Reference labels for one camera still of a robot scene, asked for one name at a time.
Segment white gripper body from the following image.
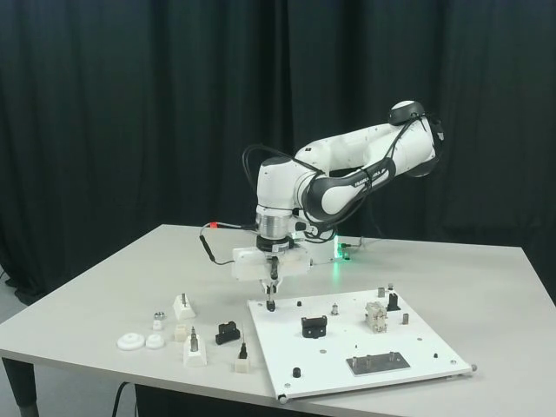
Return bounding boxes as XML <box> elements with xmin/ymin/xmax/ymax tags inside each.
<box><xmin>230</xmin><ymin>246</ymin><xmax>312</xmax><ymax>283</ymax></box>

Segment black D-SUB plug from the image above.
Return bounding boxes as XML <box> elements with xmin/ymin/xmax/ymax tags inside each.
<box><xmin>214</xmin><ymin>320</ymin><xmax>242</xmax><ymax>347</ymax></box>

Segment white peg holder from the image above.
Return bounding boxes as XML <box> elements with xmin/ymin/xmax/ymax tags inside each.
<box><xmin>172</xmin><ymin>295</ymin><xmax>197</xmax><ymax>320</ymax></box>
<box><xmin>182</xmin><ymin>336</ymin><xmax>209</xmax><ymax>368</ymax></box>

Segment white task board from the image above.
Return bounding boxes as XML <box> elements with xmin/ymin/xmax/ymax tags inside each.
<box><xmin>246</xmin><ymin>282</ymin><xmax>479</xmax><ymax>403</ymax></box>

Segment white large gear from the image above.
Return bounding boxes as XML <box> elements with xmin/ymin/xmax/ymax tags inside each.
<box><xmin>116</xmin><ymin>330</ymin><xmax>148</xmax><ymax>352</ymax></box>

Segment black curtain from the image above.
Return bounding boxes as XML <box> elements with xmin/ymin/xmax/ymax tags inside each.
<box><xmin>0</xmin><ymin>0</ymin><xmax>556</xmax><ymax>288</ymax></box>

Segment black table leg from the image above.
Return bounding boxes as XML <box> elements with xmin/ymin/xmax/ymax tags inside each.
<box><xmin>1</xmin><ymin>356</ymin><xmax>37</xmax><ymax>417</ymax></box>

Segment black cable under table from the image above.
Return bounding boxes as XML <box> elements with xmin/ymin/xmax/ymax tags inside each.
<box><xmin>113</xmin><ymin>381</ymin><xmax>134</xmax><ymax>417</ymax></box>

